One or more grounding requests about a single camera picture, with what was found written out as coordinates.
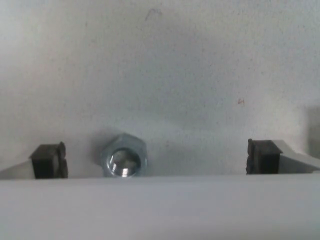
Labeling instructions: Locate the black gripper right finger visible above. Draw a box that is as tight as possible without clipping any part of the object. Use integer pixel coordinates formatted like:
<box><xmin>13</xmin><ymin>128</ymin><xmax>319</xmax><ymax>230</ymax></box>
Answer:
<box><xmin>245</xmin><ymin>138</ymin><xmax>320</xmax><ymax>176</ymax></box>

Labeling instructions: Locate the metal hex nut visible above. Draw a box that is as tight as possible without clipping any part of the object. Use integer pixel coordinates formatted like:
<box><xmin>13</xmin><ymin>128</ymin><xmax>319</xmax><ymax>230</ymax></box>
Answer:
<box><xmin>99</xmin><ymin>132</ymin><xmax>149</xmax><ymax>178</ymax></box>

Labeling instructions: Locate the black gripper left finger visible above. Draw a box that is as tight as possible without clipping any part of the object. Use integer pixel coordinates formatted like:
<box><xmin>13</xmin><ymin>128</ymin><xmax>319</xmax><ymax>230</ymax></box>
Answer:
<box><xmin>0</xmin><ymin>141</ymin><xmax>69</xmax><ymax>180</ymax></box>

